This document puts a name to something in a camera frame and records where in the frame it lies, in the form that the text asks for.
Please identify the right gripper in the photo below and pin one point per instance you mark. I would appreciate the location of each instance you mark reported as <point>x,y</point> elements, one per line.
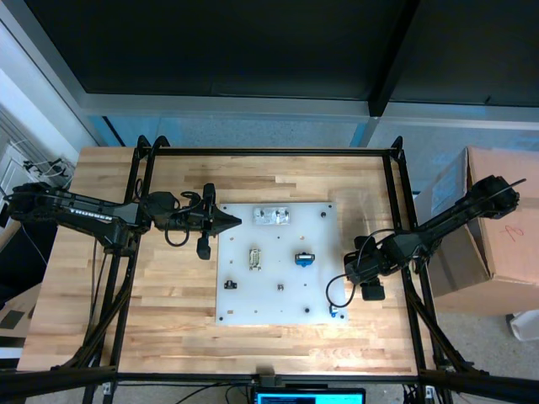
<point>363,265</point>

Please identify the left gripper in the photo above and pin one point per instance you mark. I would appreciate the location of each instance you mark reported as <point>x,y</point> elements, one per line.
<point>209,210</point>

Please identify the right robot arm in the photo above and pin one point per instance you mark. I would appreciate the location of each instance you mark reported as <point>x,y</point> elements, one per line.
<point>455,214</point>

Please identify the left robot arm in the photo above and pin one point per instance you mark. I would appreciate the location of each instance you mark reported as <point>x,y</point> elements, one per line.
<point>84,212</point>

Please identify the steel bar fitting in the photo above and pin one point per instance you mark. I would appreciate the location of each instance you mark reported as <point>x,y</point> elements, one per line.
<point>271,216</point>

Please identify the beige many-pin connector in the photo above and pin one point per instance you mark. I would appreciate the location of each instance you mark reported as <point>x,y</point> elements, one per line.
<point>255,258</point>

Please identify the small blue socket block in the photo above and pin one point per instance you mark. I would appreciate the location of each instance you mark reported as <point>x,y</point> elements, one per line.
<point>334,311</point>

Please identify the large blue socket block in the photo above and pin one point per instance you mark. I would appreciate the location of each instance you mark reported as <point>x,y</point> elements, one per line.
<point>304,259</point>

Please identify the black block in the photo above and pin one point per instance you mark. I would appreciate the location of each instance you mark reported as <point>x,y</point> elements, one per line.
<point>231,285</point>

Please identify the white task board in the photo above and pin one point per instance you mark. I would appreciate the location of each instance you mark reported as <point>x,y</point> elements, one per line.
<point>269,303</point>

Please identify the cardboard box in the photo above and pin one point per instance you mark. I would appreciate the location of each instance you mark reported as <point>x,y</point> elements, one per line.
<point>497,235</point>

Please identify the blue screen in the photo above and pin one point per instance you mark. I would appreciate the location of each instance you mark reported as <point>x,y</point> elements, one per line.
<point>307,397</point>

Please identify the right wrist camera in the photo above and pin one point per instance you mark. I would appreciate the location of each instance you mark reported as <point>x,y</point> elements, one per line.
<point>372,292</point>

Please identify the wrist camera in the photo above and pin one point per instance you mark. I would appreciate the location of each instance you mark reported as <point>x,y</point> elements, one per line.
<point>203,249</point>
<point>372,292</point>

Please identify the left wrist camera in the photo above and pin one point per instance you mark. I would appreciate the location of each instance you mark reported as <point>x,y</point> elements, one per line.
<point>203,249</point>

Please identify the black frame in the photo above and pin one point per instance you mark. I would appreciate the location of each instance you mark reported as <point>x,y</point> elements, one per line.
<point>396,202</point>

